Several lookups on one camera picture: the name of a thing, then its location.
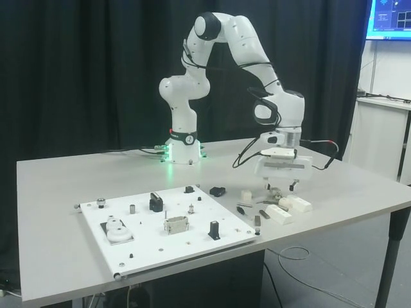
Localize white cabinet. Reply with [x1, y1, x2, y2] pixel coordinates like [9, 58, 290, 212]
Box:
[342, 92, 411, 187]

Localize black curtains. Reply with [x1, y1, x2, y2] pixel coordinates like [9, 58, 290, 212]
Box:
[0, 0, 370, 291]

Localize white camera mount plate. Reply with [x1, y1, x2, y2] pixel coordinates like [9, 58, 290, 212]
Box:
[261, 148, 297, 158]

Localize black USB plug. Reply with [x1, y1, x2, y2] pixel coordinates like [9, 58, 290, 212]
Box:
[207, 220, 222, 241]

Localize black D-SUB plug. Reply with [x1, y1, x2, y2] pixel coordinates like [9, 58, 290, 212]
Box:
[149, 191, 163, 212]

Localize grey table leg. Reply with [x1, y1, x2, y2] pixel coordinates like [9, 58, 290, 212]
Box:
[374, 205, 401, 308]

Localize white large gear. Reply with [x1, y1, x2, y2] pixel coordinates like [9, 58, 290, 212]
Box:
[109, 228, 133, 244]

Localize long white holder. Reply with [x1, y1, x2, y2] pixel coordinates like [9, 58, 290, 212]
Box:
[265, 205, 295, 226]
[287, 193, 314, 213]

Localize blue screen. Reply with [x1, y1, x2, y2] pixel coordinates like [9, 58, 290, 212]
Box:
[365, 0, 411, 42]

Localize black rod with red tag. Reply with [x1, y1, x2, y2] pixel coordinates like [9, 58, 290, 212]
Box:
[300, 138, 340, 171]

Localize white task board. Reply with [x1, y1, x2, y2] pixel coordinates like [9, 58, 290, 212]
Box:
[74, 184, 261, 280]

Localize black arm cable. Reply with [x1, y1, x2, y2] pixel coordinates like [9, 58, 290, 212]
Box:
[181, 40, 232, 70]
[232, 87, 281, 169]

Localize grey floor cable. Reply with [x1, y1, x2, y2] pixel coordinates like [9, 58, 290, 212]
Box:
[265, 246, 326, 308]

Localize black base cable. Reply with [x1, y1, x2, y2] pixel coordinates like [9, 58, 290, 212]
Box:
[109, 146, 168, 157]

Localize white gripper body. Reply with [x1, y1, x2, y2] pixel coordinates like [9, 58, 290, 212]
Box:
[253, 155, 314, 181]

